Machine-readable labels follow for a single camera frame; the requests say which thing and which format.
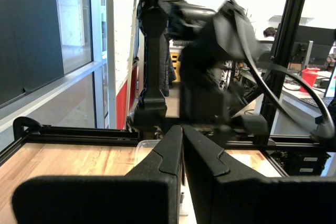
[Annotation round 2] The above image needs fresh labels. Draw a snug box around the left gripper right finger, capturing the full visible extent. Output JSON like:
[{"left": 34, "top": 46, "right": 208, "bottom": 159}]
[{"left": 183, "top": 126, "right": 336, "bottom": 224}]

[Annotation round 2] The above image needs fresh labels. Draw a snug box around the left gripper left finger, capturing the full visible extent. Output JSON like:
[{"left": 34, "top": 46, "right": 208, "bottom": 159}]
[{"left": 12, "top": 126, "right": 184, "bottom": 224}]

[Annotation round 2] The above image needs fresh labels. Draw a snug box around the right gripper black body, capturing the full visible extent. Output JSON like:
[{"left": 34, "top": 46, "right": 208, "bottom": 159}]
[{"left": 180, "top": 77, "right": 232, "bottom": 127}]

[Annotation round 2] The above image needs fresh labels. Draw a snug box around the black hanging jacket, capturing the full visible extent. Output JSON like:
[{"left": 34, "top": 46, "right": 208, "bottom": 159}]
[{"left": 162, "top": 39, "right": 177, "bottom": 98}]

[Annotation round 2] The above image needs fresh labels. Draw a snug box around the black box with white label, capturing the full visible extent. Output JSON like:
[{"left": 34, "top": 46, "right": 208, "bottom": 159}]
[
  {"left": 286, "top": 165, "right": 325, "bottom": 177},
  {"left": 272, "top": 152, "right": 330, "bottom": 166}
]

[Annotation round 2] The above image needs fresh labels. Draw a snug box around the clear plastic tub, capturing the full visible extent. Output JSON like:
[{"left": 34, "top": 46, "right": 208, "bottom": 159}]
[{"left": 135, "top": 140, "right": 161, "bottom": 168}]

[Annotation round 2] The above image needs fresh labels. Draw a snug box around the white office desk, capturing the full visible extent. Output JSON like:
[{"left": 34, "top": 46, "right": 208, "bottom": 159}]
[{"left": 237, "top": 68, "right": 336, "bottom": 135}]

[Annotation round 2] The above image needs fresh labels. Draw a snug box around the person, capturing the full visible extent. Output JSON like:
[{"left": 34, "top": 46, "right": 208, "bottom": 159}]
[{"left": 263, "top": 26, "right": 278, "bottom": 41}]

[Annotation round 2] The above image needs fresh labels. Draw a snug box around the black keyboard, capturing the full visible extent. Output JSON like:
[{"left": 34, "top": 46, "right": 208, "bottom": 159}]
[{"left": 299, "top": 97, "right": 333, "bottom": 108}]

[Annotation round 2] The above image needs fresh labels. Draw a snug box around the red bin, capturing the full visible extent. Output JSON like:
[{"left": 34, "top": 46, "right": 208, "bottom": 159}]
[{"left": 301, "top": 67, "right": 322, "bottom": 88}]

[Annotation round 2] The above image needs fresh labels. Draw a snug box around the white overhead shelf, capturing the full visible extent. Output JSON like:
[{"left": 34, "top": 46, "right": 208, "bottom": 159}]
[{"left": 268, "top": 15, "right": 315, "bottom": 28}]

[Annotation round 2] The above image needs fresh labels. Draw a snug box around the black monitor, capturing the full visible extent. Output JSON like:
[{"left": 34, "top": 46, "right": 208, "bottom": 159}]
[{"left": 288, "top": 24, "right": 336, "bottom": 65}]

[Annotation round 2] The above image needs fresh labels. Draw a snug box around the black aluminium frame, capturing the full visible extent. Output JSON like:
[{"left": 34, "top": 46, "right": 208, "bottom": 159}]
[{"left": 0, "top": 0, "right": 336, "bottom": 177}]

